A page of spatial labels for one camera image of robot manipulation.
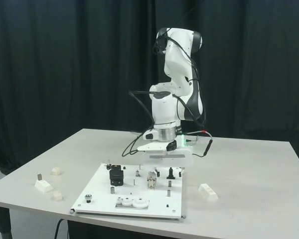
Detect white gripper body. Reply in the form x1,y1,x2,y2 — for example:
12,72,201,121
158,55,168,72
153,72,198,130
142,148,194,167

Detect white peg holder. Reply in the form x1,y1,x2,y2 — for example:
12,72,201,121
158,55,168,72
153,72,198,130
34,180,54,193
198,183,219,201

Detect black upright plug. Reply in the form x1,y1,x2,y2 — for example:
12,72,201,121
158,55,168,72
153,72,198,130
166,166,176,181

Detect white large gear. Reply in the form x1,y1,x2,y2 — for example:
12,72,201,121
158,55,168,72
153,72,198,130
132,197,149,208

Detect black D-SUB plug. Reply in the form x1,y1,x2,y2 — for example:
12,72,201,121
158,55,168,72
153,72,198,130
109,165,125,187

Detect small dark plug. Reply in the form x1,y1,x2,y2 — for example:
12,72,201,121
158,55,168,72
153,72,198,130
103,156,113,171

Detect white task board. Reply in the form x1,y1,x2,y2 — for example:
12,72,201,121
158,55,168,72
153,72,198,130
70,162,187,220

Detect black curtains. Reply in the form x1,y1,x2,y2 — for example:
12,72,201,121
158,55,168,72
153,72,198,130
0,0,299,168

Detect black table leg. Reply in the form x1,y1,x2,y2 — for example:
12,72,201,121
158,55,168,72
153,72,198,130
0,205,11,239

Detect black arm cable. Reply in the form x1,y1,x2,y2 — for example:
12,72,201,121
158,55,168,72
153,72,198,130
152,31,208,128

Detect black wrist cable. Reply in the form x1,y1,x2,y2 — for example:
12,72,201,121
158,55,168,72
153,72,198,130
121,90,165,157

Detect black cable under table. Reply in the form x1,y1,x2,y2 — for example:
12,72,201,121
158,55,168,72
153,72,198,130
54,218,66,239

